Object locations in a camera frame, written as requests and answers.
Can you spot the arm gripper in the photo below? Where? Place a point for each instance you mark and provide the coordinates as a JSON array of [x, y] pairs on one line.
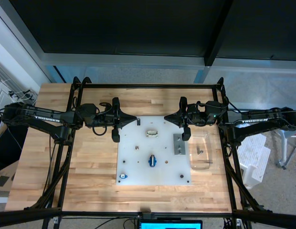
[[185, 119], [115, 119]]

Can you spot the thin metal rod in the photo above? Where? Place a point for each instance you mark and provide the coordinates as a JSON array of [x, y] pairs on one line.
[[198, 150]]

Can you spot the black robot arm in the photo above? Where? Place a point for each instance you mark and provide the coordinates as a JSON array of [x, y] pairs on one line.
[[66, 117], [234, 124]]

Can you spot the silver cylinder in clamp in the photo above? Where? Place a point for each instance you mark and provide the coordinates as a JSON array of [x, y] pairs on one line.
[[152, 160]]

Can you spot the small black clip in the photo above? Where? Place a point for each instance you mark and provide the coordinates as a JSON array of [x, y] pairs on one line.
[[138, 122]]

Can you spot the grey connector housing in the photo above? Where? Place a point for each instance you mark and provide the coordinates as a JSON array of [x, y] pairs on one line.
[[152, 134]]

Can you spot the aluminium block with holes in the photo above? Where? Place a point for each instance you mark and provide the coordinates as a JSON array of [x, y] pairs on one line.
[[177, 148]]

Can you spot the clear plastic tub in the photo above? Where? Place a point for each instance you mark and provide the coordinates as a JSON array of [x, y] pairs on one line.
[[195, 143]]

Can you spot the large blue clamp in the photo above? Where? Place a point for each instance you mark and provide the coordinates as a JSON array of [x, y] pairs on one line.
[[149, 162]]

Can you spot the white task board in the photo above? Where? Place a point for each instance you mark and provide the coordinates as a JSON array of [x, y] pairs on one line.
[[143, 171]]

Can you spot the small blue clamp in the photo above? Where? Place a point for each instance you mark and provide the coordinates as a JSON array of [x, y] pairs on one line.
[[120, 176]]

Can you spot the white foam block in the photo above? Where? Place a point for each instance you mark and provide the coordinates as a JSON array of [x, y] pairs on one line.
[[255, 152]]

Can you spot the laptop screen with blue edge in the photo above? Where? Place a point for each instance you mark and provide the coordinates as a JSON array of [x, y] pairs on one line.
[[169, 225]]

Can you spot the grey metal stand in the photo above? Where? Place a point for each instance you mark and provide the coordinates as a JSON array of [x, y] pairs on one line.
[[284, 143]]

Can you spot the black box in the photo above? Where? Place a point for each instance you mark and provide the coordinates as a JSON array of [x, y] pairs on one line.
[[4, 148]]

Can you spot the white cabinet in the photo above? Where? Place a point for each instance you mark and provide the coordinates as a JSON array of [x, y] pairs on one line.
[[2, 95]]

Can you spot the brown cardboard box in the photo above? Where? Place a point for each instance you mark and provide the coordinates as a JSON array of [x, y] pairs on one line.
[[8, 170]]

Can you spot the black aluminium frame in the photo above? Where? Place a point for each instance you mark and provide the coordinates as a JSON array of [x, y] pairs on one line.
[[138, 85]]

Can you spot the black window post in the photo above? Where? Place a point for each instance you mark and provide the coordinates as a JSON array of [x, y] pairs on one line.
[[218, 35]]

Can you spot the small black camera mount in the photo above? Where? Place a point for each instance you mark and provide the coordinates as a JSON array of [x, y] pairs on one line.
[[148, 215]]

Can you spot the silver corner bracket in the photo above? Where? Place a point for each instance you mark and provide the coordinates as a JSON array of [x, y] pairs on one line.
[[55, 220], [238, 221]]

